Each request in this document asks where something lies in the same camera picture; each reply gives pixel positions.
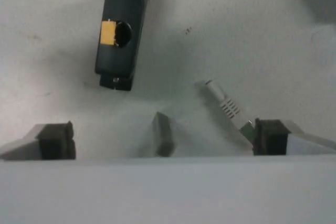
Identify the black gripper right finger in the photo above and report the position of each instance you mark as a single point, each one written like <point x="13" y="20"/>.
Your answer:
<point x="270" y="140"/>

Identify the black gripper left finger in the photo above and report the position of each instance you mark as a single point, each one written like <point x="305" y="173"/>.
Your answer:
<point x="56" y="142"/>

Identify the white task board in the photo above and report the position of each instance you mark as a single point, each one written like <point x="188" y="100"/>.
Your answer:
<point x="236" y="37"/>

